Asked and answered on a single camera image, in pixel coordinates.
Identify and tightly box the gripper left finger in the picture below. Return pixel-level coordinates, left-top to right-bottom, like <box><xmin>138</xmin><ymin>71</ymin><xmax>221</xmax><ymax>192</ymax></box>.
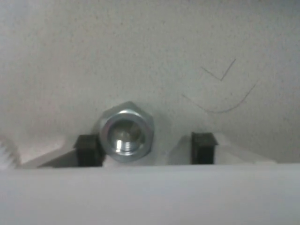
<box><xmin>15</xmin><ymin>135</ymin><xmax>104</xmax><ymax>168</ymax></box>

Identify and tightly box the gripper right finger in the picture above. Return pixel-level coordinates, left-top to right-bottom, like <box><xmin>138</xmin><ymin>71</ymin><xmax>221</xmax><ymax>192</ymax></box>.
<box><xmin>166</xmin><ymin>131</ymin><xmax>278</xmax><ymax>165</ymax></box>

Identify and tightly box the metal hex bolt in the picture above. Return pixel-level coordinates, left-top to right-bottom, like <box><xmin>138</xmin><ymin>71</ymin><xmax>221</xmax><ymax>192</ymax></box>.
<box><xmin>98</xmin><ymin>101</ymin><xmax>156</xmax><ymax>164</ymax></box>

